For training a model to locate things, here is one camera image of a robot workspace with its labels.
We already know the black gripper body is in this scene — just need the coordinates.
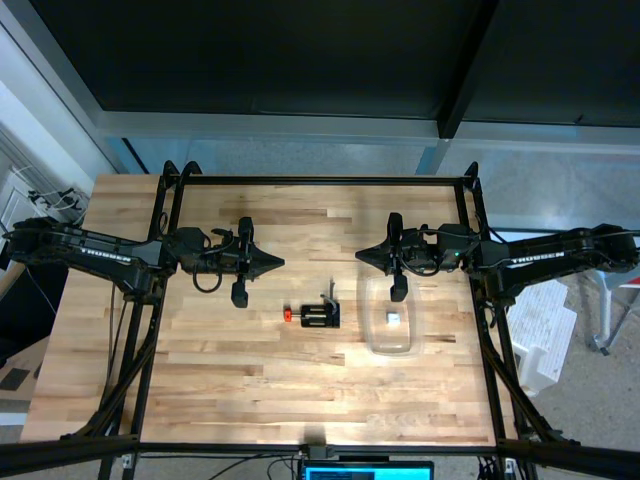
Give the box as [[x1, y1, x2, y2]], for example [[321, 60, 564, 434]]
[[219, 215, 255, 308], [387, 212, 424, 303]]

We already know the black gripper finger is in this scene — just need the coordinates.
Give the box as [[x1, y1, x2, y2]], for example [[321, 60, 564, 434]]
[[355, 238, 391, 258], [249, 260, 285, 281], [355, 255, 391, 275], [249, 242, 285, 263]]

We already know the black vise with red knob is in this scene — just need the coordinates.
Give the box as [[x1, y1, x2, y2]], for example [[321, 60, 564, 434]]
[[282, 301, 342, 331]]

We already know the clear plastic tub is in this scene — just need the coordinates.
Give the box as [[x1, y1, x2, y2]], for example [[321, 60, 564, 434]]
[[360, 273, 426, 358]]

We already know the white foam packaging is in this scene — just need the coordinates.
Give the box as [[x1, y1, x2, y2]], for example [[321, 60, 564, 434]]
[[507, 277, 577, 399]]

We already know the laptop screen with blue edge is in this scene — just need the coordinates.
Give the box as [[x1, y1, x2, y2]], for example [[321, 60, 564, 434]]
[[298, 459, 435, 480]]

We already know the brown cardboard box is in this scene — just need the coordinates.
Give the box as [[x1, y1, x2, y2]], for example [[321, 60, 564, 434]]
[[0, 333, 51, 401]]

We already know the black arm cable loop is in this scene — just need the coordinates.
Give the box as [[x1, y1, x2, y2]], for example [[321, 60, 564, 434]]
[[398, 252, 444, 277], [191, 263, 224, 295]]

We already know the black aluminium table frame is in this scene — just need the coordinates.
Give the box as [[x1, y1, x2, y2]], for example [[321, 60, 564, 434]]
[[0, 159, 640, 480]]

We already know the black and white cable bundle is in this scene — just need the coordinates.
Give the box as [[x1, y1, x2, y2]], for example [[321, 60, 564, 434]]
[[25, 185, 85, 214]]

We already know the small black camera box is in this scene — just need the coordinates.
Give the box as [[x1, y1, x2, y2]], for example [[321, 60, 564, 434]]
[[298, 438, 335, 462]]

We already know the silver metal leg frame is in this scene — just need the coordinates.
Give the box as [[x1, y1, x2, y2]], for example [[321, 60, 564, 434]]
[[582, 269, 640, 357]]

